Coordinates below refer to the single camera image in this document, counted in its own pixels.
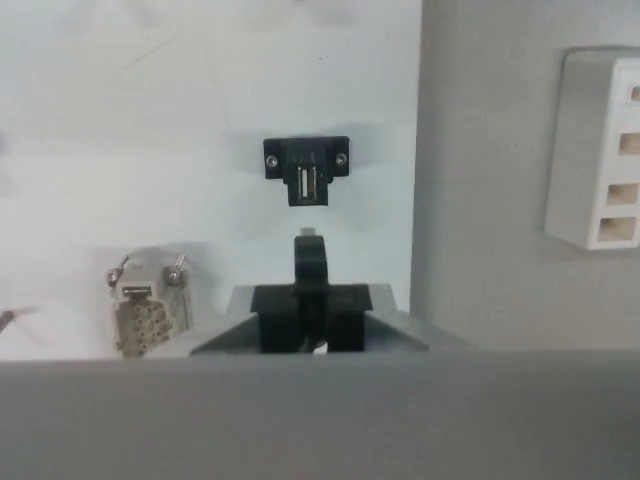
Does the white holder with square holes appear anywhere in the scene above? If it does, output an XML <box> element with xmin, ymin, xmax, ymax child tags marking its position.
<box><xmin>543</xmin><ymin>45</ymin><xmax>640</xmax><ymax>251</ymax></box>

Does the white task board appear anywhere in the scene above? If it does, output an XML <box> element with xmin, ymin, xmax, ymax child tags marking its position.
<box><xmin>0</xmin><ymin>0</ymin><xmax>422</xmax><ymax>362</ymax></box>

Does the grey waterproof plug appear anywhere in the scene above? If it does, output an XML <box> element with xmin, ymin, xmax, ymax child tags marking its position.
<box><xmin>105</xmin><ymin>253</ymin><xmax>196</xmax><ymax>359</ymax></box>

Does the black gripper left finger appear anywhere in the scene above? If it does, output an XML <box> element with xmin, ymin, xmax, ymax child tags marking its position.
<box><xmin>189</xmin><ymin>283</ymin><xmax>303</xmax><ymax>357</ymax></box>

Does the black USB plug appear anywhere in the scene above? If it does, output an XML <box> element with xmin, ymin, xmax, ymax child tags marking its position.
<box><xmin>292</xmin><ymin>225</ymin><xmax>333</xmax><ymax>351</ymax></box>

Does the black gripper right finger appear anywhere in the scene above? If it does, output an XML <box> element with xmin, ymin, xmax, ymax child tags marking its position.
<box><xmin>327</xmin><ymin>283</ymin><xmax>432</xmax><ymax>354</ymax></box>

